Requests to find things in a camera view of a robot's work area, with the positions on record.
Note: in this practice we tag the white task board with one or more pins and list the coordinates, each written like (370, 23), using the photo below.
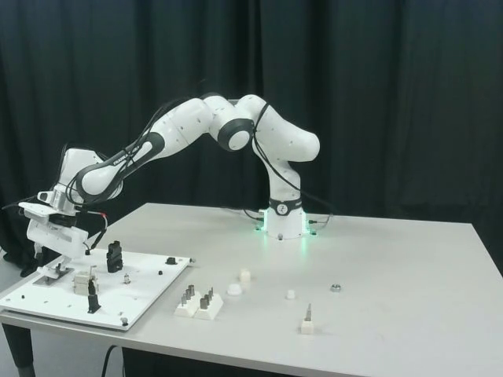
(129, 298)

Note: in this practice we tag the black curtain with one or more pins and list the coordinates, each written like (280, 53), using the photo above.
(353, 78)

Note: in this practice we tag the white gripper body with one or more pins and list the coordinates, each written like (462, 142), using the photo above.
(55, 235)

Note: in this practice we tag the white peg holder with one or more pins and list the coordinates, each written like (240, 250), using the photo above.
(210, 312)
(186, 310)

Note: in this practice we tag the white cube holder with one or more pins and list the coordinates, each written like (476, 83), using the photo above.
(245, 276)

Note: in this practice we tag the white small gear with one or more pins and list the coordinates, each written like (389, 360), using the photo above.
(290, 294)

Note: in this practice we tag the white bolt holder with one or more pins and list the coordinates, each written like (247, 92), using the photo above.
(307, 327)

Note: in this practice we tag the black D-SUB plug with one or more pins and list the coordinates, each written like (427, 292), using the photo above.
(114, 257)

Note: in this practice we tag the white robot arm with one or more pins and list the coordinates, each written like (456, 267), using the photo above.
(177, 129)

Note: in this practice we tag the black table leg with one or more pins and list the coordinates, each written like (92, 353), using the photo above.
(15, 349)

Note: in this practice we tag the metal nut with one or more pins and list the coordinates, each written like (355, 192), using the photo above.
(335, 287)

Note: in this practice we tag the metal bolt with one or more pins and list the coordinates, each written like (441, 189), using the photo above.
(309, 312)

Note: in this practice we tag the white medium gear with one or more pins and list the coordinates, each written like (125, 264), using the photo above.
(234, 290)

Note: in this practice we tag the metal BNC plug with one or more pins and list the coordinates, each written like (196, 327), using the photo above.
(127, 279)

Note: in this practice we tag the white large gear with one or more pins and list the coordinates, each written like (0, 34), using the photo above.
(50, 270)

